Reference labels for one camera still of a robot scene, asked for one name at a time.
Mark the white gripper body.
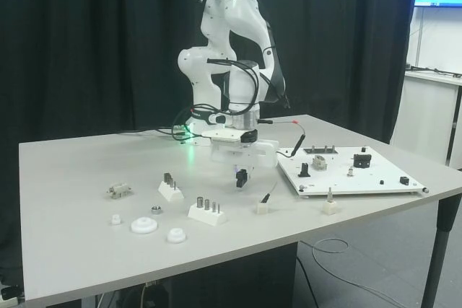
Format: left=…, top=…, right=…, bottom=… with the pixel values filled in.
left=210, top=139, right=280, bottom=169

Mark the black D-SUB plug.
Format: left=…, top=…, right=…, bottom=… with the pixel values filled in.
left=234, top=168, right=250, bottom=190

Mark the black Ethernet plug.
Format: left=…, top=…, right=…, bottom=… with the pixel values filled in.
left=261, top=181, right=278, bottom=205

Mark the white round peg holder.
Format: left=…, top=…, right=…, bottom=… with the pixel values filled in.
left=187, top=205, right=229, bottom=229

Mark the white square peg holder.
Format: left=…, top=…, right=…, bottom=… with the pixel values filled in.
left=157, top=180, right=185, bottom=203

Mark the white task board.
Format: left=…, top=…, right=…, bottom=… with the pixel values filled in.
left=276, top=144, right=431, bottom=200

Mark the white medium gear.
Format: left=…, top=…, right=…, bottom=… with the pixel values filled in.
left=166, top=227, right=187, bottom=244

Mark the white large gear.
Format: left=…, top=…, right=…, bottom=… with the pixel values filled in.
left=130, top=216, right=159, bottom=234

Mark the beige waterproof plug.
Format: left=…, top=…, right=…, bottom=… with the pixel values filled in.
left=107, top=184, right=128, bottom=201

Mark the white cabinet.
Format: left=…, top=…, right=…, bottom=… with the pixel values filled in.
left=391, top=6, right=462, bottom=172

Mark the black curtain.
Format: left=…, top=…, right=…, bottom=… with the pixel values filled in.
left=0, top=0, right=424, bottom=215

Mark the dark table leg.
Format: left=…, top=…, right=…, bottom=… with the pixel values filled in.
left=421, top=190, right=457, bottom=308

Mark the black cable at arm foot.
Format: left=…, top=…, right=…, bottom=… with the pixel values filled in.
left=154, top=107, right=198, bottom=142

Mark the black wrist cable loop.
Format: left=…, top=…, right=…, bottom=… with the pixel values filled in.
left=206, top=56, right=261, bottom=116

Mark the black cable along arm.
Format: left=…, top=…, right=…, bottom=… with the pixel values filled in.
left=196, top=0, right=290, bottom=109

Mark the grey cable on floor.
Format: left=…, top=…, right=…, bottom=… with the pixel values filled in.
left=312, top=237, right=429, bottom=302

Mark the black cable under table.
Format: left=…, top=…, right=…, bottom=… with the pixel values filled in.
left=296, top=246, right=315, bottom=308

